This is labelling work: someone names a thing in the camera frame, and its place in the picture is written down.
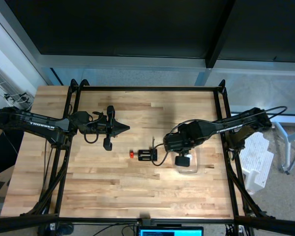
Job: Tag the black metal frame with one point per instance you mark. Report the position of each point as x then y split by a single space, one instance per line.
147 88

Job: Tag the brown cardboard box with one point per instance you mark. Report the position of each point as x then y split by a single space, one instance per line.
5 175

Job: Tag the grey metal chair frame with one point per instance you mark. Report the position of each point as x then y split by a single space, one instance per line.
287 157

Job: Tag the black curved frame foot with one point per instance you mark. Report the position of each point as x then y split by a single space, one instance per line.
222 84

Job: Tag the black vise with red knob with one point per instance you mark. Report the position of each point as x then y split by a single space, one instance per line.
147 155

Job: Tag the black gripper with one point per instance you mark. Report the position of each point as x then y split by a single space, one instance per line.
174 143
110 127

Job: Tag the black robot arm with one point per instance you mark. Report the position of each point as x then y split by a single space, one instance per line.
39 124
223 127

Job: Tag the clear plastic tub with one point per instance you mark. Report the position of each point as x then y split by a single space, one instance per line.
195 169

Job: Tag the laptop screen with blue edge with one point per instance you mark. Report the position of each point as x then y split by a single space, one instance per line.
169 232

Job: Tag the black low camera mount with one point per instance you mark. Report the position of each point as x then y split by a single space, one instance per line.
145 221

